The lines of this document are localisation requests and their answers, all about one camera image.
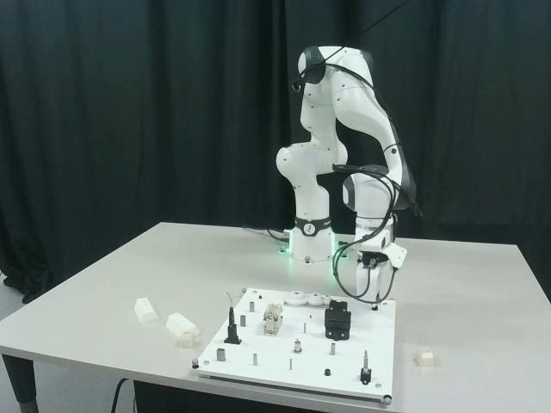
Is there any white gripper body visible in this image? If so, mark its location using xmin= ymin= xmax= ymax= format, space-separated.
xmin=356 ymin=262 xmax=395 ymax=302

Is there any black looped cable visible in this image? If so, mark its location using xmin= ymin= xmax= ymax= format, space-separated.
xmin=331 ymin=171 xmax=399 ymax=302

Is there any black cabinet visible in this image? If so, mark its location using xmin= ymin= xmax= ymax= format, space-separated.
xmin=133 ymin=378 xmax=276 ymax=413

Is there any white task board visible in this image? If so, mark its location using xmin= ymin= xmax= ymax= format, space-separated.
xmin=189 ymin=287 xmax=396 ymax=405

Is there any white peg holder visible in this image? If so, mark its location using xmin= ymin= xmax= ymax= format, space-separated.
xmin=165 ymin=312 xmax=201 ymax=339
xmin=133 ymin=296 xmax=158 ymax=323

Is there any black waterproof plug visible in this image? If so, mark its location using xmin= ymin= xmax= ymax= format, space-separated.
xmin=222 ymin=292 xmax=243 ymax=345

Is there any black base cable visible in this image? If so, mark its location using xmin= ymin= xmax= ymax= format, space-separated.
xmin=243 ymin=225 xmax=294 ymax=243

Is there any black floor cable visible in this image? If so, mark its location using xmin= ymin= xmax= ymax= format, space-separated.
xmin=112 ymin=377 xmax=135 ymax=413

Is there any black curtain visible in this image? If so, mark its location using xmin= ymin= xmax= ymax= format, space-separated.
xmin=0 ymin=0 xmax=551 ymax=306

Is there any black D-SUB plug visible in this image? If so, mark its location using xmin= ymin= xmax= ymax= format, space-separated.
xmin=323 ymin=299 xmax=354 ymax=341

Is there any dark grey table leg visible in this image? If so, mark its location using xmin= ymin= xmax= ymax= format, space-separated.
xmin=2 ymin=353 xmax=39 ymax=413

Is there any long black arm cable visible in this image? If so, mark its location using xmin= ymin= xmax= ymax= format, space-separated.
xmin=292 ymin=0 xmax=421 ymax=216

